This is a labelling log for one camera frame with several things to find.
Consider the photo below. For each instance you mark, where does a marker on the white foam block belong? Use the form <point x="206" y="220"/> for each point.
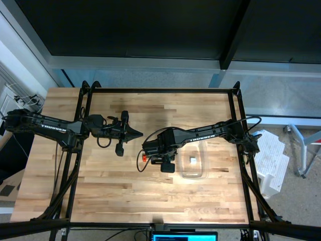
<point x="272" y="160"/>

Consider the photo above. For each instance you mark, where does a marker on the black aluminium frame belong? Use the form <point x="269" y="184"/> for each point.
<point x="37" y="226"/>

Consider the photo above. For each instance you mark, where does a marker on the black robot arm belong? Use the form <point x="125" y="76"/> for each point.
<point x="200" y="136"/>
<point x="50" y="125"/>

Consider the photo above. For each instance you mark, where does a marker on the clear plastic tub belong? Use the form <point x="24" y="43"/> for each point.
<point x="193" y="173"/>

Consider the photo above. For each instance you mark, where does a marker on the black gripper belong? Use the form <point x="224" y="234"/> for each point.
<point x="113" y="131"/>
<point x="168" y="167"/>

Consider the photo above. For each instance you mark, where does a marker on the grey metal stand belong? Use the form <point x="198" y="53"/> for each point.
<point x="304" y="150"/>

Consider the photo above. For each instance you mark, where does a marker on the laptop screen with blue edge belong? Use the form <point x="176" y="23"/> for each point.
<point x="183" y="237"/>

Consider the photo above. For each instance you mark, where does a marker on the black clamp with orange knob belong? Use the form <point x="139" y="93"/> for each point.
<point x="144" y="158"/>

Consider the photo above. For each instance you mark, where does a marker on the small black table camera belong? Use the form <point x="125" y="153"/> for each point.
<point x="158" y="225"/>

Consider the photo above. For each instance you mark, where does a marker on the white power strip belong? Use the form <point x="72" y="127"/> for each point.
<point x="27" y="101"/>

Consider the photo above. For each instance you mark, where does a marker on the cardboard box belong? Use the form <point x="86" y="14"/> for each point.
<point x="10" y="185"/>

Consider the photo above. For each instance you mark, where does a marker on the black vertical post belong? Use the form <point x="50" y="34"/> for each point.
<point x="235" y="32"/>

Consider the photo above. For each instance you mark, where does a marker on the small white block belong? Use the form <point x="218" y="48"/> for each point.
<point x="193" y="160"/>

